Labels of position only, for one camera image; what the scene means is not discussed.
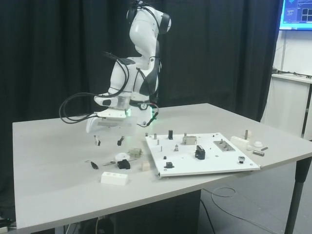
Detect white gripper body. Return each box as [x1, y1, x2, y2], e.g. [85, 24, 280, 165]
[85, 118, 137, 136]

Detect large white peg holder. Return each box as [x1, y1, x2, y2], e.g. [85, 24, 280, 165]
[100, 171, 130, 188]

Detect long white peg holder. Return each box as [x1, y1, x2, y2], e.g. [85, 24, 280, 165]
[230, 135, 250, 148]

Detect flat white mounting plate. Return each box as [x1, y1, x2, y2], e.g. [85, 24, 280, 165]
[94, 110, 128, 121]

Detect black D-SUB plug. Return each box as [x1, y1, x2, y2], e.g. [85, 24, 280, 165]
[117, 159, 131, 170]

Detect white task board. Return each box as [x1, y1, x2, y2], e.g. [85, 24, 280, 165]
[145, 132, 262, 179]

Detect black cabinet under table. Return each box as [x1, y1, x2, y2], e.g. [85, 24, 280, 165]
[107, 189, 202, 234]

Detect black curtains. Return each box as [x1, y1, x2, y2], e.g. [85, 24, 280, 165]
[0, 0, 285, 220]

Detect white cabinet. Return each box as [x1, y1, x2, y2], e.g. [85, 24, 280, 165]
[261, 72, 312, 141]

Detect dark grey table leg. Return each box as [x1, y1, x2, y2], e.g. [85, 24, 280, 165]
[285, 168, 307, 234]

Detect blue screen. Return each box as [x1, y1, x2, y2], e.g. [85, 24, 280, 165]
[278, 0, 312, 32]

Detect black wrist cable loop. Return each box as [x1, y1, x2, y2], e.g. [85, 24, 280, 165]
[60, 51, 131, 124]

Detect black floor cable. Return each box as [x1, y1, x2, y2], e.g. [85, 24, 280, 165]
[199, 198, 214, 234]

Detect thin grey floor cable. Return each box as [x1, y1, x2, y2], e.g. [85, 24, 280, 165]
[211, 186, 278, 222]

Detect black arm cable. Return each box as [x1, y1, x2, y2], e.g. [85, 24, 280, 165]
[128, 4, 163, 74]

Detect black cable on cabinet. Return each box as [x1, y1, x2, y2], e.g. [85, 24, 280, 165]
[272, 69, 312, 79]

